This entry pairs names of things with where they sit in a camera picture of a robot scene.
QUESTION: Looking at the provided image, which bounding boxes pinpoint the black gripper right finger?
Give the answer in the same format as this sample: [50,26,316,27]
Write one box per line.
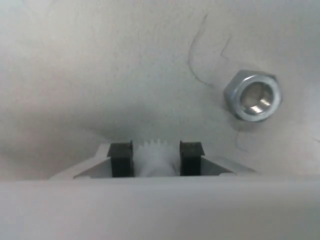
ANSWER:
[179,140,261,177]

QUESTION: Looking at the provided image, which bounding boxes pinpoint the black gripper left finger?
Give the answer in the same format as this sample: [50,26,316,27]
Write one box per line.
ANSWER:
[49,140,134,179]

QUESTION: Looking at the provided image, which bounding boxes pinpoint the silver metal hex nut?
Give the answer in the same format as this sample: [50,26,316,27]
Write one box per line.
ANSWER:
[223,69,283,123]

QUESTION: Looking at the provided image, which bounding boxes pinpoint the white small gear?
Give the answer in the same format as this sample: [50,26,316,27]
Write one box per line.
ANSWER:
[132,138,181,178]

